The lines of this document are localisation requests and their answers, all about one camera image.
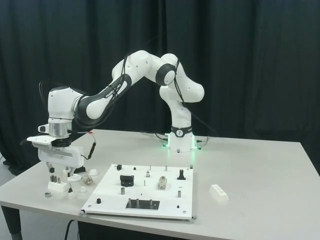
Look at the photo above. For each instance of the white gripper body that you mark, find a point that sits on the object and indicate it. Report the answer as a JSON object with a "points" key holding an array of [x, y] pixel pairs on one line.
{"points": [[60, 157]]}

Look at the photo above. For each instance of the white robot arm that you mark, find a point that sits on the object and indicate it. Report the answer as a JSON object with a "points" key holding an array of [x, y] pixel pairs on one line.
{"points": [[140, 65]]}

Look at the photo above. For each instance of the small white plug holder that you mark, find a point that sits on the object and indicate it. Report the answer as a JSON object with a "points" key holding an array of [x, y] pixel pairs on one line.
{"points": [[65, 172]]}

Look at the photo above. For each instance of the white large gear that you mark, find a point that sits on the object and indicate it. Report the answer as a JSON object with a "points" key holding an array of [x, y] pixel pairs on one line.
{"points": [[75, 178]]}

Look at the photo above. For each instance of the metal square peg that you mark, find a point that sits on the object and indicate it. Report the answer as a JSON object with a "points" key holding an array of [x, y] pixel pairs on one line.
{"points": [[52, 179]]}

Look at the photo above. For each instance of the metal round peg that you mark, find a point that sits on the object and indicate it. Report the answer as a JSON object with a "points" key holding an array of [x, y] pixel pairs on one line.
{"points": [[59, 180]]}

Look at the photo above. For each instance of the white peg holder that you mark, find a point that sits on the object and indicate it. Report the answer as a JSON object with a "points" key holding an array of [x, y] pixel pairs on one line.
{"points": [[58, 187]]}

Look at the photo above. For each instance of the beige waterproof plug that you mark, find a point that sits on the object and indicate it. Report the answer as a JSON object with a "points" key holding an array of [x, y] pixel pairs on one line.
{"points": [[87, 181]]}

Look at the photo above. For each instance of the white medium gear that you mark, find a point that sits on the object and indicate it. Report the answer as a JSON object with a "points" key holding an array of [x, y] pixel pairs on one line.
{"points": [[82, 190]]}

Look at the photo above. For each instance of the white small gear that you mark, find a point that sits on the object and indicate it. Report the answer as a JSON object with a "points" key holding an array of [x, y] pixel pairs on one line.
{"points": [[93, 173]]}

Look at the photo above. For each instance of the metal hex nut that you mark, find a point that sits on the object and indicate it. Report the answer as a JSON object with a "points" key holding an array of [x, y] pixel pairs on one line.
{"points": [[45, 195]]}

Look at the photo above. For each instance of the black rod with red tag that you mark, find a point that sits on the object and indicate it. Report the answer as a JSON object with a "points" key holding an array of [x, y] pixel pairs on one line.
{"points": [[93, 147]]}

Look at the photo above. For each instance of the white task board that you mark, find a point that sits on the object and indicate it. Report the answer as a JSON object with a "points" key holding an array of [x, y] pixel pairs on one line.
{"points": [[110, 192]]}

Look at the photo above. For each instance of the dark table leg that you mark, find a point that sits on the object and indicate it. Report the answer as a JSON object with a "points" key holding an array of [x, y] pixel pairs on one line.
{"points": [[10, 222]]}

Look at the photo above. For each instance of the black box under table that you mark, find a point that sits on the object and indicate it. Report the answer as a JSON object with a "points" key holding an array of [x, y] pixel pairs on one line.
{"points": [[137, 231]]}

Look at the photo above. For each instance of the white holder block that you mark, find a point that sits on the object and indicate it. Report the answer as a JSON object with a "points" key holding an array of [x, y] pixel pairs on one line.
{"points": [[218, 193]]}

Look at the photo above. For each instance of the black curtain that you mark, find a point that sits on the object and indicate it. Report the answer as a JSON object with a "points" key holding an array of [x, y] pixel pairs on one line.
{"points": [[250, 62]]}

